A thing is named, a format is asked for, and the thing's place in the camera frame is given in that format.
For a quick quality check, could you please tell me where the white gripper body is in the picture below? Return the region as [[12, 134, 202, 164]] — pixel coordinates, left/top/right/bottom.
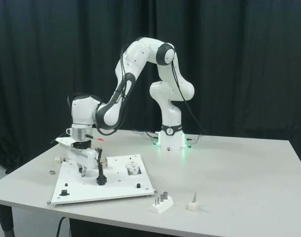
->
[[66, 147, 98, 171]]

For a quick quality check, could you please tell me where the silver wrist ring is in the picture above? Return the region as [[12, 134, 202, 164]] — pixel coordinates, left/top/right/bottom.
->
[[71, 127, 88, 142]]

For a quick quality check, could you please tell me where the thin black rod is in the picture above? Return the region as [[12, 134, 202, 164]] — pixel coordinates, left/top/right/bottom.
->
[[95, 147, 104, 172]]

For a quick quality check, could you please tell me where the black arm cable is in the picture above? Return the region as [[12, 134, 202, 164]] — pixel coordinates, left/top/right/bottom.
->
[[92, 43, 203, 144]]

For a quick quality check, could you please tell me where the white wedge peg holder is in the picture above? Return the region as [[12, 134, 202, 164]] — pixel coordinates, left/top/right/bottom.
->
[[150, 196, 175, 214]]

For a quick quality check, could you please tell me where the flat white mounting plate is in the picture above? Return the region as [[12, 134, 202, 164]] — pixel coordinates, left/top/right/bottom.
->
[[55, 137, 78, 148]]

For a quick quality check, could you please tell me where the dark grey table leg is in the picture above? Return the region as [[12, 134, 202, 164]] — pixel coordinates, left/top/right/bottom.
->
[[0, 202, 12, 237]]

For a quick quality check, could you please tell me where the black curtain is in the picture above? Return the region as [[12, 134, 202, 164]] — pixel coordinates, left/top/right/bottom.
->
[[0, 0, 301, 175]]

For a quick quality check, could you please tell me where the black base cable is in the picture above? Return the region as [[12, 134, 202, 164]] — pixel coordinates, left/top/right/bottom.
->
[[186, 134, 203, 143]]

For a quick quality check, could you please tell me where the white task board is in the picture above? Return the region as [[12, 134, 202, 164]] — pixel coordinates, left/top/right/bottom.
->
[[46, 154, 158, 205]]

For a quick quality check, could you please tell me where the black under-table box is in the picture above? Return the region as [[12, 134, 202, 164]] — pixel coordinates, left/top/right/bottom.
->
[[69, 217, 166, 237]]

